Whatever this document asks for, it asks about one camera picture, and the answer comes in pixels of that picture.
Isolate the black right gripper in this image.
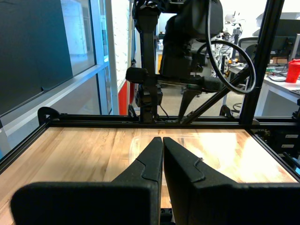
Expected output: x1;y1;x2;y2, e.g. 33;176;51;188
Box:
125;67;222;119

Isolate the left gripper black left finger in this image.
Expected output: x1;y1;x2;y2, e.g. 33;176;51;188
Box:
10;136;163;225

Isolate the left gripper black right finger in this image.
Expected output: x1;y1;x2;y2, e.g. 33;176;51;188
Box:
163;136;300;225

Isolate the red panel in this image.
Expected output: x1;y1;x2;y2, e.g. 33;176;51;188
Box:
118;81;136;115

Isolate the grey mesh office chair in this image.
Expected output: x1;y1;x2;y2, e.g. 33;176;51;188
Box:
238;37;260;71

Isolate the white lattice robot figure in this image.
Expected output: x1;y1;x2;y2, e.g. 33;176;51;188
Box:
212;13;246;78

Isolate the white desk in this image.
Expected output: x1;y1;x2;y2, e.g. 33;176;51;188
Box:
254;70;300;118

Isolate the red plastic bin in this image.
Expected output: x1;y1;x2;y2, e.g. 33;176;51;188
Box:
285;59;300;84

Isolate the large black monitor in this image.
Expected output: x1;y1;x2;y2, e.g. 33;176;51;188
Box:
269;18;300;59

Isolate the black right arm cable loop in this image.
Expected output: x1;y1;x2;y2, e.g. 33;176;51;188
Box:
205;0;256;95

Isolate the black aluminium table frame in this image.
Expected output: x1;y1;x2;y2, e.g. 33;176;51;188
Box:
0;0;300;183

